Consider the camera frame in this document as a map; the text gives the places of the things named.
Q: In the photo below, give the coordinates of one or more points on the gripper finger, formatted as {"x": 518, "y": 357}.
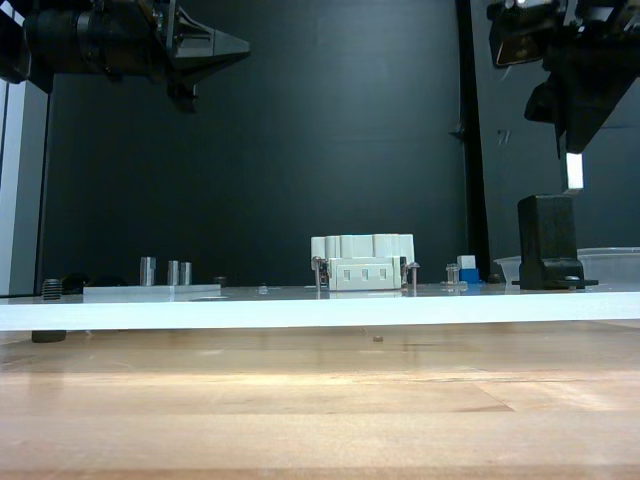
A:
{"x": 561, "y": 142}
{"x": 590, "y": 100}
{"x": 230, "y": 45}
{"x": 200, "y": 70}

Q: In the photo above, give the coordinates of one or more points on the black bar holder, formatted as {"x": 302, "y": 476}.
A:
{"x": 547, "y": 235}

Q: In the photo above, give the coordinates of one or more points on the white square bar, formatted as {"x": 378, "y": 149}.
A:
{"x": 466, "y": 262}

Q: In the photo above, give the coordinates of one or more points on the small blue bar holder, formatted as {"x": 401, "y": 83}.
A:
{"x": 470, "y": 276}

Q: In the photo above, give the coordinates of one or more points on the clear plastic tub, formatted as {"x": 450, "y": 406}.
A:
{"x": 615, "y": 270}

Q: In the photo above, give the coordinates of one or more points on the silver connector screw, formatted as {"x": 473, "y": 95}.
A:
{"x": 413, "y": 266}

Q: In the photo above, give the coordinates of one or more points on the grey metal plate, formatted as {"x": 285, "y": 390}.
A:
{"x": 130, "y": 294}

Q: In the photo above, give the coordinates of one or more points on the beige connector housing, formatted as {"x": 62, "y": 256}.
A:
{"x": 362, "y": 272}

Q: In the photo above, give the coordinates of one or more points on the black set screw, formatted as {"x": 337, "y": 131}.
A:
{"x": 52, "y": 290}

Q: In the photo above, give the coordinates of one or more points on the white task board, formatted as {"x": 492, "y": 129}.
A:
{"x": 300, "y": 315}

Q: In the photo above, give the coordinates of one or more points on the black board foot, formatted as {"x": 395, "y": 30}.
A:
{"x": 48, "y": 336}

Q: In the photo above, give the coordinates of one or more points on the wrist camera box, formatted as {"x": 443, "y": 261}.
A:
{"x": 517, "y": 47}

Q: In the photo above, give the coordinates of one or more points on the black wall post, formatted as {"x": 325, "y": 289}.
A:
{"x": 472, "y": 150}

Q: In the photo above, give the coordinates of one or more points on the small silver screw post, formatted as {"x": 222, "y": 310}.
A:
{"x": 452, "y": 275}

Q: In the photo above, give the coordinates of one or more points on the silver threaded post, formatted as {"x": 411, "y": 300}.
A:
{"x": 174, "y": 272}
{"x": 186, "y": 273}
{"x": 148, "y": 270}

